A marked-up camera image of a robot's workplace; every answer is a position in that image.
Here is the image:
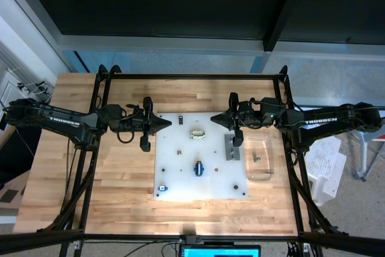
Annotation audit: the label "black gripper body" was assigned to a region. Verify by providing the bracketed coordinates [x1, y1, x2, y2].
[229, 91, 251, 147]
[132, 96, 153, 152]

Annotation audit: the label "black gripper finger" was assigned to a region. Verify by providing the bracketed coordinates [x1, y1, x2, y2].
[210, 119, 232, 128]
[151, 123, 172, 134]
[151, 113, 172, 124]
[210, 111, 232, 120]

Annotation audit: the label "white taskboard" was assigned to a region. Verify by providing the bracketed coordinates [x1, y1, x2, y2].
[153, 111, 250, 201]

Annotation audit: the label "grey metal peg block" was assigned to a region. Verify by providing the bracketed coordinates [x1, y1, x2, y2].
[223, 132, 242, 163]

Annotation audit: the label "beige connector housing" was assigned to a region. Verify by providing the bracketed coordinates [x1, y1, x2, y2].
[189, 129, 207, 141]

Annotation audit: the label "clear plastic tub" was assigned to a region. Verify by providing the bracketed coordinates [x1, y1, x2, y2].
[244, 135, 275, 183]

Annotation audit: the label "blue round holder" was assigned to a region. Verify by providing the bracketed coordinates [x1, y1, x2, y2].
[192, 160, 206, 177]

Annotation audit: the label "white foam block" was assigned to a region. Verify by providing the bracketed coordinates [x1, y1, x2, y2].
[304, 138, 347, 207]

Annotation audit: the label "blue laptop screen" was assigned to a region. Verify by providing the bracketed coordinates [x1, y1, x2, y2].
[179, 244, 262, 257]

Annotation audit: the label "grey metal stand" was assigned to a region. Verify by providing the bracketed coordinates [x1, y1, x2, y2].
[345, 127, 385, 182]

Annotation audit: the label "brown cardboard box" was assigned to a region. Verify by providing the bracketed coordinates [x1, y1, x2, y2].
[0, 169, 32, 209]

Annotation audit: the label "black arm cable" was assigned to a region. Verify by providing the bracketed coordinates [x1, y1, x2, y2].
[115, 124, 135, 144]

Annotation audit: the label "black table frame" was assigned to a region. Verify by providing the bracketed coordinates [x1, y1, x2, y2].
[0, 64, 385, 257]

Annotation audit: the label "black wall column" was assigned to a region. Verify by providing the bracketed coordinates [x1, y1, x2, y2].
[262, 0, 301, 52]

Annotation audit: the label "small black camera box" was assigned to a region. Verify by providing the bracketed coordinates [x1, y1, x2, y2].
[183, 234, 202, 245]

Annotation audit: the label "tangled black white cables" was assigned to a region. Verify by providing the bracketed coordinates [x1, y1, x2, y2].
[16, 79, 54, 97]

